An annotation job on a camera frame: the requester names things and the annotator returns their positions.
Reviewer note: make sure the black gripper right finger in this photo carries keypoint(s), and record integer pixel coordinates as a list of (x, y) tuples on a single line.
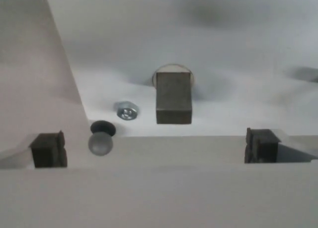
[(263, 146)]

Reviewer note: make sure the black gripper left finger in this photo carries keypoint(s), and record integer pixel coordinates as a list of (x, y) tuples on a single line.
[(49, 151)]

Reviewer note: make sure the metal square peg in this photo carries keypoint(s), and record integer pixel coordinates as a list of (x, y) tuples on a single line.
[(174, 98)]

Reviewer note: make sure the grey ball marker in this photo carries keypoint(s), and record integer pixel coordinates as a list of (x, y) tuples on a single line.
[(100, 143)]

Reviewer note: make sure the white task board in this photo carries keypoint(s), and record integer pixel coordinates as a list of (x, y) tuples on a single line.
[(223, 101)]

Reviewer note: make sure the silver board screw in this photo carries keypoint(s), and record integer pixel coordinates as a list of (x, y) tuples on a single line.
[(126, 111)]

